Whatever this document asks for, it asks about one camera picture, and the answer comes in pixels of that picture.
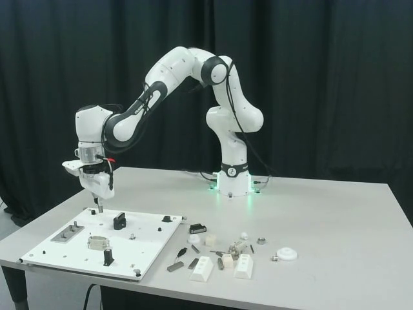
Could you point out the white cube peg holder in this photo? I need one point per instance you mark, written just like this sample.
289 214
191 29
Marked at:
227 261
210 241

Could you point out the flat white wrist plate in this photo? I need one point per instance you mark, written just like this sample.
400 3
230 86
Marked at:
71 166

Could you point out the white small gear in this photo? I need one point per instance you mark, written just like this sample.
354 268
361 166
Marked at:
193 240
244 235

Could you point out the thin black rod red tag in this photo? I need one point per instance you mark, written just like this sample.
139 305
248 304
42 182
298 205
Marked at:
111 181

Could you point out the black USB plug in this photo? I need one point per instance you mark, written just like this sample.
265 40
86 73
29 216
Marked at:
182 252

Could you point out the large metal round peg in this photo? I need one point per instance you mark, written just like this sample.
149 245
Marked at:
220 263

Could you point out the metal bolt nut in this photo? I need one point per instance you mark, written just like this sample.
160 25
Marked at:
260 241

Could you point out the large metal square peg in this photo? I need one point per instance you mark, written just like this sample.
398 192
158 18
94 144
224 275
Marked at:
175 266

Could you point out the small dark metal peg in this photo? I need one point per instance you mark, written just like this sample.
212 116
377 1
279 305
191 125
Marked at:
252 248

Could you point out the white large gear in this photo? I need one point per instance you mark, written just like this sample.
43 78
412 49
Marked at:
287 254

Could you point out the small metal square peg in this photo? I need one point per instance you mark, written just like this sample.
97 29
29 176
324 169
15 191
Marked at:
219 254

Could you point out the metal BNC plug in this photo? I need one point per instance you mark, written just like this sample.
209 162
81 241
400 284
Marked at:
274 257

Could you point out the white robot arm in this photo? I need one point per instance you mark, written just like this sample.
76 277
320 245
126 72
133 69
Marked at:
180 68

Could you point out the black D-SUB plug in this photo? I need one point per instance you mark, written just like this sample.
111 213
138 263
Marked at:
198 229

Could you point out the white task board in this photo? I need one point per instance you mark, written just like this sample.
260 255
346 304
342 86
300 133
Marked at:
129 248

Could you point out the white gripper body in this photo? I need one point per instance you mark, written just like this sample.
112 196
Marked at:
98 184

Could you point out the black curtain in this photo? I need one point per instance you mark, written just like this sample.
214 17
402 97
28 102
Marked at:
48 48

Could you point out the white sloped peg holder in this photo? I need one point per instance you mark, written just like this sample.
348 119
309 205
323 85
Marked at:
244 266
201 268

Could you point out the dark table leg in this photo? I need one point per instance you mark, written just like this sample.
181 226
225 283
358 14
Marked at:
11 287

